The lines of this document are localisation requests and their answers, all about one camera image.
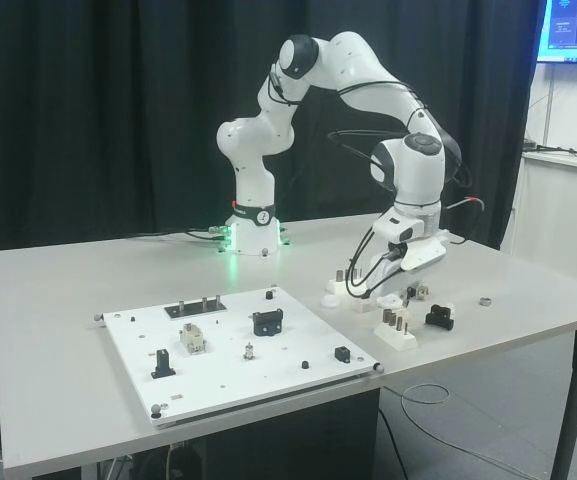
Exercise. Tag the white cabinet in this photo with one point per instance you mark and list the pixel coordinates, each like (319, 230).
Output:
(563, 220)

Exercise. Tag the small white holder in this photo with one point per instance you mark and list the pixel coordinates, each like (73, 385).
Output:
(362, 305)

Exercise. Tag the black D-SUB plug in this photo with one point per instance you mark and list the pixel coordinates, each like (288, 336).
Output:
(440, 317)

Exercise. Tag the metal round peg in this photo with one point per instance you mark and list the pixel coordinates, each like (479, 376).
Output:
(356, 277)
(340, 276)

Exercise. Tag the white medium gear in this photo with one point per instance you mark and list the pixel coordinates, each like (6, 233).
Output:
(388, 301)

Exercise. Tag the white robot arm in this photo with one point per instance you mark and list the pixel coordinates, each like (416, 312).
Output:
(353, 65)

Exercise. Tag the black curtain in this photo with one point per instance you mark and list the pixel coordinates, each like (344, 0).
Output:
(93, 125)

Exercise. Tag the black cabinet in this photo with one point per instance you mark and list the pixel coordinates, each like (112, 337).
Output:
(293, 440)

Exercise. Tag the white task board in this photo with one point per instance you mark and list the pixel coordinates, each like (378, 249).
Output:
(228, 370)

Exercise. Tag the white peg holder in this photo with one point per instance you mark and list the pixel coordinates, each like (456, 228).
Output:
(340, 287)
(395, 337)

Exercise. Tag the metal BNC plug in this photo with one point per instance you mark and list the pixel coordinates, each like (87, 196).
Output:
(485, 301)

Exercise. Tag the blue screen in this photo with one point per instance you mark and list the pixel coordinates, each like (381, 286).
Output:
(575, 30)

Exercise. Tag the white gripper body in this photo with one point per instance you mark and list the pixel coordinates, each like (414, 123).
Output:
(385, 280)

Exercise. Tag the thin metal peg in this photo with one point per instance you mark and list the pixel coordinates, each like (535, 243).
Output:
(405, 320)

